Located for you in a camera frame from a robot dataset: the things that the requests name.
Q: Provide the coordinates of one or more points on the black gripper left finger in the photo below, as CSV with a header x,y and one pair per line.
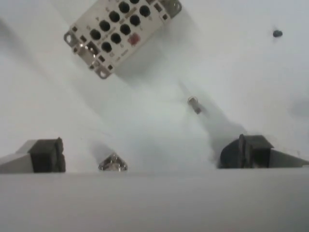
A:
x,y
46,157

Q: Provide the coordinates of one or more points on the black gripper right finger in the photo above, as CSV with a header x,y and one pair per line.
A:
x,y
251,154

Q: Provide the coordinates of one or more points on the white task board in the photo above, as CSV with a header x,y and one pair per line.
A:
x,y
217,60

